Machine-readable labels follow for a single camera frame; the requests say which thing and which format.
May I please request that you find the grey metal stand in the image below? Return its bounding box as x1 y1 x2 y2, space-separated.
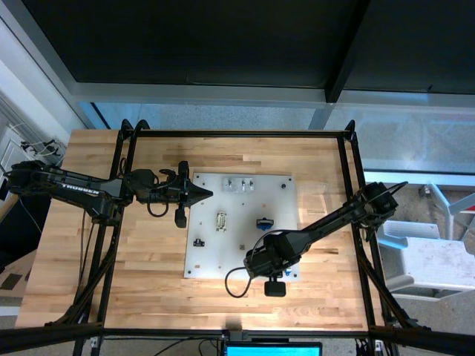
419 183 475 242

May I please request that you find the black wall post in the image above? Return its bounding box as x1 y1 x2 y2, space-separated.
324 0 372 104

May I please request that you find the white step stool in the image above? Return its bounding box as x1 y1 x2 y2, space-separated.
378 220 475 301

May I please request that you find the blue screen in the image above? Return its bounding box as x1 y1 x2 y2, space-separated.
223 341 323 356

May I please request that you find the clear plastic tub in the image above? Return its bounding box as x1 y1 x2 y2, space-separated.
296 178 334 225

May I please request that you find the black aluminium frame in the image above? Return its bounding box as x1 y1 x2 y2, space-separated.
0 118 475 356

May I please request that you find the white board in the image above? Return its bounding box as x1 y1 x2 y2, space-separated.
183 171 302 280

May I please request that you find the cable bundle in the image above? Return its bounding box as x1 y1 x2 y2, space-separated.
20 137 63 156

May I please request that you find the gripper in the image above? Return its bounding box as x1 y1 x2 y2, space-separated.
263 274 288 298
157 160 214 228

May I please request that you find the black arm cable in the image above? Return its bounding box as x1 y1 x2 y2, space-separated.
147 191 171 219
224 267 253 298

